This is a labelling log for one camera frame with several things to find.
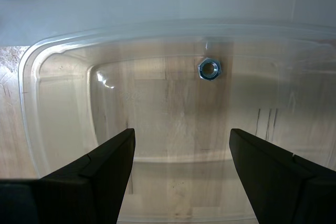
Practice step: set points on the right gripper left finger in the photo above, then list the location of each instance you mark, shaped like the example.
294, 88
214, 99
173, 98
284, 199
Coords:
78, 197

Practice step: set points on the clear plastic tub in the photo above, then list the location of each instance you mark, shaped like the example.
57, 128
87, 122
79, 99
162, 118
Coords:
170, 116

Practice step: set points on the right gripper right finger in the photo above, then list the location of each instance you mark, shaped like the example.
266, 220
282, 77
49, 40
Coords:
283, 195

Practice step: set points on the silver M12 hex nut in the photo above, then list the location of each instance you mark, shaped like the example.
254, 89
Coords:
200, 73

